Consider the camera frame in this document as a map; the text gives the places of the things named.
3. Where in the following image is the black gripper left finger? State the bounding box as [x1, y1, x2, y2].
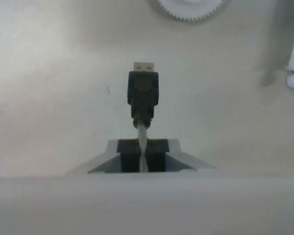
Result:
[65, 139, 140, 175]

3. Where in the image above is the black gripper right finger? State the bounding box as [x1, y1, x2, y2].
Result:
[146, 138, 220, 173]

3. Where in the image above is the black USB plug grey cable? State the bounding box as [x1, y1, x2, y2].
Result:
[126, 61, 160, 173]

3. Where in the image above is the white large gear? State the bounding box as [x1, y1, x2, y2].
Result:
[156, 0, 226, 24]

